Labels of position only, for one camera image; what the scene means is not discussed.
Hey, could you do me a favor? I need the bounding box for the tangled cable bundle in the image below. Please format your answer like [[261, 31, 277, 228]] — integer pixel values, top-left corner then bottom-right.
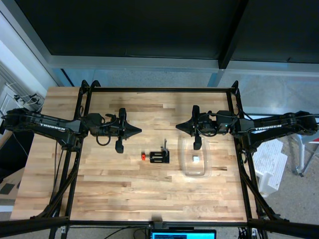
[[12, 92, 42, 107]]

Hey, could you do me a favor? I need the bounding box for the black upright wall post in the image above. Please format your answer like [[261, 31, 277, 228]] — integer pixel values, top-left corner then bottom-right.
[[218, 0, 250, 70]]

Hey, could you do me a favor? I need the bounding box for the white foam packaging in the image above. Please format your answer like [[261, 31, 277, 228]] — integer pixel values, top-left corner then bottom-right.
[[252, 138, 289, 199]]

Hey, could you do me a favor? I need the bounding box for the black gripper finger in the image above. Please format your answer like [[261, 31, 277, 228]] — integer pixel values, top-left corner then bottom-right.
[[124, 121, 143, 131], [175, 119, 195, 128], [124, 130, 142, 140], [175, 127, 195, 137]]

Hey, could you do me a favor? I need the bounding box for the black aluminium table frame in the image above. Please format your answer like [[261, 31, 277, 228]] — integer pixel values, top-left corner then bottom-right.
[[0, 79, 319, 239]]

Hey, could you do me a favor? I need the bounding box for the clear plastic tub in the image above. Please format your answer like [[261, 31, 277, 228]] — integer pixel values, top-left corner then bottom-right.
[[179, 138, 212, 179]]

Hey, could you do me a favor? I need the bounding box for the grey metal stand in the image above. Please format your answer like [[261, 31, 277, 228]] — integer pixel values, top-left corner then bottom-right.
[[281, 121, 319, 178]]

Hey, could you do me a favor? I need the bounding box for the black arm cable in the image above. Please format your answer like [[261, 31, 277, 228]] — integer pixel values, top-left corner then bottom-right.
[[193, 112, 219, 137], [95, 133, 112, 147]]

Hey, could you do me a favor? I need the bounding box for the screen with blue edge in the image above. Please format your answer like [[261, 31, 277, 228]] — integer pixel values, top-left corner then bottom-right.
[[150, 229, 217, 239]]

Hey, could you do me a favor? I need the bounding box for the black vise with orange knob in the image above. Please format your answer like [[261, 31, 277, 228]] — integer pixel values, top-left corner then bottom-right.
[[141, 150, 170, 165]]

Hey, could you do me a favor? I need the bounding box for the cardboard box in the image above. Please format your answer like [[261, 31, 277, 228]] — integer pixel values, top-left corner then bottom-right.
[[0, 166, 26, 213]]

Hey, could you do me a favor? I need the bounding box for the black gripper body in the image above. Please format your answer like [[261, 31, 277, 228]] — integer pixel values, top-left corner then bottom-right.
[[191, 105, 217, 151], [101, 108, 129, 154]]

